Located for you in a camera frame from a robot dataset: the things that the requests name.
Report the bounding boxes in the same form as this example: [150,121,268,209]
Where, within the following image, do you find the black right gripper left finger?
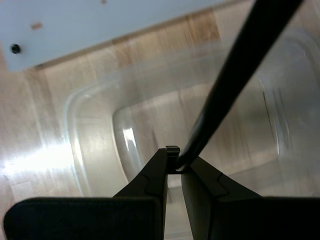
[3,147,169,240]

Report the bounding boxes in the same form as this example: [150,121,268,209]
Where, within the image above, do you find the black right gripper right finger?
[180,155,320,240]

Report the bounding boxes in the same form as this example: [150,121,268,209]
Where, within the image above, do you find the black USB cable with connector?
[165,0,305,174]

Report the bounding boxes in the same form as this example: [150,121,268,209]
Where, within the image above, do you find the clear plastic tub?
[61,23,320,240]

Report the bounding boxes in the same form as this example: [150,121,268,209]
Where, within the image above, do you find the black board screw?
[9,43,23,55]

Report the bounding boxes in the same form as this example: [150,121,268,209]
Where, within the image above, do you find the white plastic board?
[0,0,242,74]

